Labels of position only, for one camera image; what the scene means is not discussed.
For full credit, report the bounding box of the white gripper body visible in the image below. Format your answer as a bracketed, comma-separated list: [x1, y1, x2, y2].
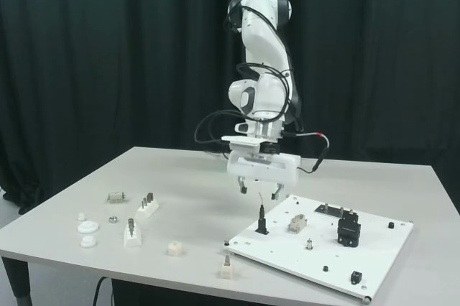
[226, 150, 301, 183]

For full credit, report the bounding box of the black D-SUB plug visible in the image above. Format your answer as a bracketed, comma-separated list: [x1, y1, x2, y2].
[336, 208, 362, 250]

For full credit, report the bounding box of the white task board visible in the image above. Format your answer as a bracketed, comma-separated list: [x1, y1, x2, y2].
[226, 194, 413, 302]

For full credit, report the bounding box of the white cube holder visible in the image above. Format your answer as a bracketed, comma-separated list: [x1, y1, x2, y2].
[166, 241, 185, 258]

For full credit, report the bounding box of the long white peg holder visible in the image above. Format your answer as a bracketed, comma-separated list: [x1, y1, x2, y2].
[134, 200, 160, 219]

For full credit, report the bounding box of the white bolt holder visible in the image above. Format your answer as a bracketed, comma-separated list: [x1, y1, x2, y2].
[122, 226, 143, 249]

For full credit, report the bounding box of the white large gear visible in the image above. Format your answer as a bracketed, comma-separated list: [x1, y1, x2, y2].
[76, 221, 99, 236]

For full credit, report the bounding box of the black curtain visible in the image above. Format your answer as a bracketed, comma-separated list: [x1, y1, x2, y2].
[0, 0, 460, 215]

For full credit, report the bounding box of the black table leg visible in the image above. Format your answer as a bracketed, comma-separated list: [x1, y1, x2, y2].
[0, 256, 30, 306]

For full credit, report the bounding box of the black plug with short cable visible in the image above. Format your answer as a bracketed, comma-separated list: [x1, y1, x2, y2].
[254, 193, 270, 235]

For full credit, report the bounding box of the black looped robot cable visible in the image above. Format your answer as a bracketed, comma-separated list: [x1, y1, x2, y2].
[193, 108, 241, 158]

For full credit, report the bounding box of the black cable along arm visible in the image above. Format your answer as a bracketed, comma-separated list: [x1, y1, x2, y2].
[224, 0, 294, 124]

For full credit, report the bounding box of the black cable under table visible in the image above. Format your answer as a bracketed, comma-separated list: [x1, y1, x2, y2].
[93, 277, 113, 306]

